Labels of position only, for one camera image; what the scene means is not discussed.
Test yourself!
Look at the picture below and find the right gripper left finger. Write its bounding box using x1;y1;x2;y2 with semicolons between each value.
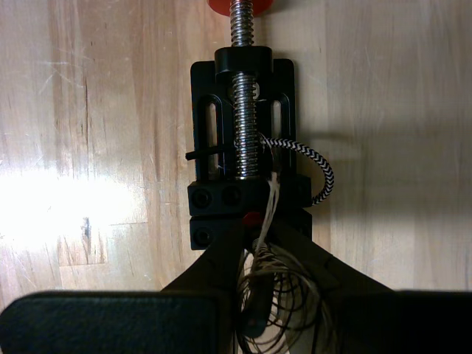
0;220;246;354

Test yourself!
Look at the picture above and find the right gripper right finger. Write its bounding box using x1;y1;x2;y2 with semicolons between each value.
272;220;472;354

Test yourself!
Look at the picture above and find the red rca connector with wires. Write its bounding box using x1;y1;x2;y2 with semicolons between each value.
235;169;341;354

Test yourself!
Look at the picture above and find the black vise clamp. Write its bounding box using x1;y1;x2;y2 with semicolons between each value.
186;46;314;252

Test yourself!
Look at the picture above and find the black zip tie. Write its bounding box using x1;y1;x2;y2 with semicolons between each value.
185;146;237;160

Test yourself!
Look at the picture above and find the silver threaded screw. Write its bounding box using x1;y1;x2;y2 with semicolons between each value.
229;0;260;181

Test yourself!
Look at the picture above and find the red round knob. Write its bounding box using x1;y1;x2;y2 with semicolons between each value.
206;0;276;18

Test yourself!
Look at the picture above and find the black white braided cable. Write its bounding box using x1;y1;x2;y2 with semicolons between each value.
257;134;336;206

